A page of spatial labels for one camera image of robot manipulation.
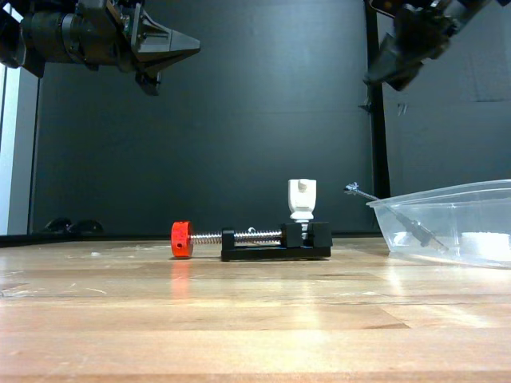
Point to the white power receptacle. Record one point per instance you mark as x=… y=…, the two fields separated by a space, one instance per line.
x=301 y=199

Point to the black frame rail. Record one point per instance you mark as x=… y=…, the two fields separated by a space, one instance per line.
x=120 y=238

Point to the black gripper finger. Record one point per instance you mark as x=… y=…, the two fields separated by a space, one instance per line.
x=159 y=40
x=159 y=60
x=391 y=60
x=407 y=80

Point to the black rounded frame bracket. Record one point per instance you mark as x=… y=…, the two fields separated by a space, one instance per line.
x=88 y=227
x=58 y=225

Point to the black frame post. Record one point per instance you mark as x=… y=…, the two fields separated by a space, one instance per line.
x=379 y=151

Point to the clear plastic container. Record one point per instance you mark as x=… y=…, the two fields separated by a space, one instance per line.
x=479 y=207

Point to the black clamp vise red knob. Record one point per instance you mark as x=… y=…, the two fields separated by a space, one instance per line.
x=275 y=252

